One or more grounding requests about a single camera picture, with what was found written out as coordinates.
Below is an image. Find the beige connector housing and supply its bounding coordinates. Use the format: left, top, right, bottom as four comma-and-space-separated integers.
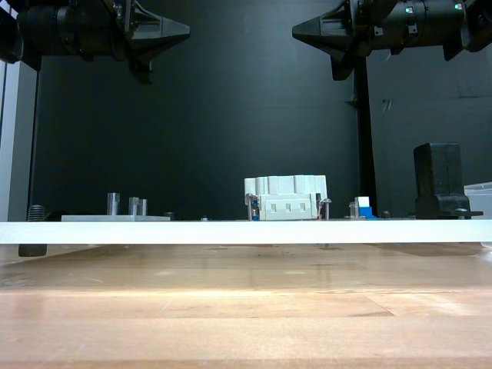
244, 175, 328, 222

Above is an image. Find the blue and white connector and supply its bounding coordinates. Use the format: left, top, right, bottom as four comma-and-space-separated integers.
354, 195, 374, 220

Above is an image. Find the clear plastic tub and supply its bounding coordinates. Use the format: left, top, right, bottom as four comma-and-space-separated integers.
463, 183, 492, 253

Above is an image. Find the white task board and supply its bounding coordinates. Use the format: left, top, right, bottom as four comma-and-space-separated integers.
0, 221, 492, 245

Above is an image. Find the black enclosure column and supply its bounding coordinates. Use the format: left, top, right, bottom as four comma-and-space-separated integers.
344, 53, 381, 218

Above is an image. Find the grey aluminium enclosure post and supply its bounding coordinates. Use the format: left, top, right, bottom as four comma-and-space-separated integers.
0, 57, 38, 223

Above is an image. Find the black USB socket mount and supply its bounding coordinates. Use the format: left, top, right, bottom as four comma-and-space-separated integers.
407, 141, 484, 221

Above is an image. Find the silver slotted metal post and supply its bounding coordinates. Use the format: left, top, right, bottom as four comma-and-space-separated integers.
107, 191, 122, 217
128, 197, 148, 217

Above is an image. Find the grey metal base plate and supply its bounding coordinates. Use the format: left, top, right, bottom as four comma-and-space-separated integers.
61, 214, 172, 223

